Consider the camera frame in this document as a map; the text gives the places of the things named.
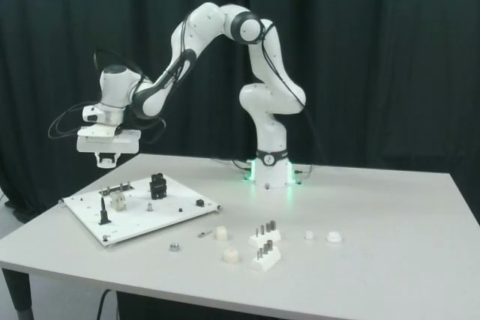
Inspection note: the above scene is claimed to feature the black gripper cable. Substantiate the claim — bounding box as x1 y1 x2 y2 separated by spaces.
93 48 169 145

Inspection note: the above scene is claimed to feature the dark table leg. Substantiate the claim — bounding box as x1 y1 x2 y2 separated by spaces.
1 268 31 320

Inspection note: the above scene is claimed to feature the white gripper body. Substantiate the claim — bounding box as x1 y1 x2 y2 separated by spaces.
76 128 143 154

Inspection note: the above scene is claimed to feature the black waterproof plug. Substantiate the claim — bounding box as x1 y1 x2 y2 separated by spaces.
97 195 110 226

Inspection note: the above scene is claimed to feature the black curtain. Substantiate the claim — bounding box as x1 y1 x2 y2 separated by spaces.
0 0 480 223

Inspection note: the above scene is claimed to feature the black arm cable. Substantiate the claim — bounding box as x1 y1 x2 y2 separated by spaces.
170 16 320 175

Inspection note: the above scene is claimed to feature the black floor cable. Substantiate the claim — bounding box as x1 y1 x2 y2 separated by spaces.
97 289 118 320

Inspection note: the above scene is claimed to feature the black camera cable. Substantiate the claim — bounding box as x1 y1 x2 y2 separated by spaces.
47 103 99 148

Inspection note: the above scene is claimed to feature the black D-SUB plug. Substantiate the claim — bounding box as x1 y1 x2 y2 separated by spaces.
148 173 169 199

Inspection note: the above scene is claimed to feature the white round peg holder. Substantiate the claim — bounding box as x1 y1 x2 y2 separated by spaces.
248 250 283 272

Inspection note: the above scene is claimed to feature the white square peg holder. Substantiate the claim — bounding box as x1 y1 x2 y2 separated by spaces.
247 230 283 248

